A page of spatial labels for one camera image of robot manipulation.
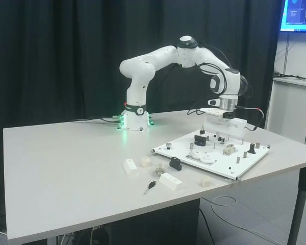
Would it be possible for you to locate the black base cable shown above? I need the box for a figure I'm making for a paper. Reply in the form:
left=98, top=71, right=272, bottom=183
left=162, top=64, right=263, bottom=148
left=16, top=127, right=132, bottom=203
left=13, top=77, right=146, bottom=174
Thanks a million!
left=72, top=115, right=123, bottom=126

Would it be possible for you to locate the white task board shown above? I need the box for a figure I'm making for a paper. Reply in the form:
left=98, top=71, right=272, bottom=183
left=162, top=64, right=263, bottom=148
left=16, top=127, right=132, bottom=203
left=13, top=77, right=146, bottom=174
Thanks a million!
left=150, top=126, right=272, bottom=182

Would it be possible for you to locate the white cabinet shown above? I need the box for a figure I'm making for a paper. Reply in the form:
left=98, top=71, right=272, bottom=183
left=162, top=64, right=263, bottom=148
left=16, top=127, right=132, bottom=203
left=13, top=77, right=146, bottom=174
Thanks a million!
left=264, top=75, right=306, bottom=148

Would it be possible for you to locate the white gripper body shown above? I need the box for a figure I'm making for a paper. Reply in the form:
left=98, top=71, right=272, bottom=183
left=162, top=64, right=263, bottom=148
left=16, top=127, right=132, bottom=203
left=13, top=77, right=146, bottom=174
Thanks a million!
left=205, top=117, right=247, bottom=139

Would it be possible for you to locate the white large gear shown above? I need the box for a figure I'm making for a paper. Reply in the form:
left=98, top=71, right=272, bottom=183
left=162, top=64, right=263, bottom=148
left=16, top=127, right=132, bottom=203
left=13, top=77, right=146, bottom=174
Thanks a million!
left=200, top=154, right=216, bottom=165

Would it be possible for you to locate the blue screen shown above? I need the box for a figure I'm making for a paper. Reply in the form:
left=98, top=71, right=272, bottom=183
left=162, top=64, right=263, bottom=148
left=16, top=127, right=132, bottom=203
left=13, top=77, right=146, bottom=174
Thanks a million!
left=279, top=0, right=306, bottom=33

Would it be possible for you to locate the white medium gear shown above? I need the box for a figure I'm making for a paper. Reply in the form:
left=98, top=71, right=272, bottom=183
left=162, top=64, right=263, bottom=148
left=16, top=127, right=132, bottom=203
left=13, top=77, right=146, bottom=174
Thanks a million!
left=189, top=151, right=203, bottom=162

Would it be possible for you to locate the black D-SUB plug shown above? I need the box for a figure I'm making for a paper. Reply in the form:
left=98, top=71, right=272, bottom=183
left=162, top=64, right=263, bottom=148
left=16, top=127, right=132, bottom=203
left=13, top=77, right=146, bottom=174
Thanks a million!
left=193, top=134, right=207, bottom=146

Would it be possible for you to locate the black rectangular plug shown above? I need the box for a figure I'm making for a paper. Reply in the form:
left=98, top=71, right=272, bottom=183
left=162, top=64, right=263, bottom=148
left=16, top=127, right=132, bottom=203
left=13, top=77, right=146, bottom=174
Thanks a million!
left=169, top=157, right=182, bottom=171

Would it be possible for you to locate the black table leg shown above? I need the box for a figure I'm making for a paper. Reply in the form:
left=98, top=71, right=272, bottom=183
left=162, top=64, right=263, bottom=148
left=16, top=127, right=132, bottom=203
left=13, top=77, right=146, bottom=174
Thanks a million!
left=295, top=163, right=306, bottom=245

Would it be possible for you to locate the white holder with holes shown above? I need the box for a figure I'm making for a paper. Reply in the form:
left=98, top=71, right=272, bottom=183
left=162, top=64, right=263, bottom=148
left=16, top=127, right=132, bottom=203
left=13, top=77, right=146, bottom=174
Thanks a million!
left=122, top=158, right=140, bottom=177
left=159, top=173, right=186, bottom=191

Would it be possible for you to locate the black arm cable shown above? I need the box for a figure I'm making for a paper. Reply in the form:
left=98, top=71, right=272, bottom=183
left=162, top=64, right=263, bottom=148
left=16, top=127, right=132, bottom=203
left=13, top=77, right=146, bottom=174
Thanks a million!
left=187, top=42, right=253, bottom=115

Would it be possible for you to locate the black curtain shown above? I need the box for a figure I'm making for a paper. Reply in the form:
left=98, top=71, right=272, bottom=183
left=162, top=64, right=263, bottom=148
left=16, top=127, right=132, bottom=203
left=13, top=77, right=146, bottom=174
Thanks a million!
left=0, top=0, right=284, bottom=225

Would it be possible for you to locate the silver flange ring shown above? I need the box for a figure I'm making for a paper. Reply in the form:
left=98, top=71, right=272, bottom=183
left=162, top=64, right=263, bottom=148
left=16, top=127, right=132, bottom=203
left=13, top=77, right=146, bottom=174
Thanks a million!
left=218, top=96, right=238, bottom=111

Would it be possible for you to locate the grey floor cable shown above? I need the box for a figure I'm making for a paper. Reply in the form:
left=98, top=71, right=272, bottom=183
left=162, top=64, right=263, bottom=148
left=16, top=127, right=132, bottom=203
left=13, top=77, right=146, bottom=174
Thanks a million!
left=210, top=195, right=300, bottom=245

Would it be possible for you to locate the flat white mounting plate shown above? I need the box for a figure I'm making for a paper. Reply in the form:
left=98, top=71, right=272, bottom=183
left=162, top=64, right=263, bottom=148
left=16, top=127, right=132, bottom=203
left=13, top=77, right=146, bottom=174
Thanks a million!
left=200, top=107, right=224, bottom=115

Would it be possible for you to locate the black floor cable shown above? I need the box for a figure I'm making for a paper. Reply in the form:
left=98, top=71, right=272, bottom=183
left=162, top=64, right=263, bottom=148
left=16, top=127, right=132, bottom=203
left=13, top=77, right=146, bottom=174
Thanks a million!
left=199, top=208, right=211, bottom=245

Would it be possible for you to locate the thin black rod on wire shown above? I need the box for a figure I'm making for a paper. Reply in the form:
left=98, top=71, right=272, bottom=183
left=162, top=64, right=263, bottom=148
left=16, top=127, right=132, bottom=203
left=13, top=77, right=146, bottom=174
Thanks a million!
left=235, top=106, right=267, bottom=132

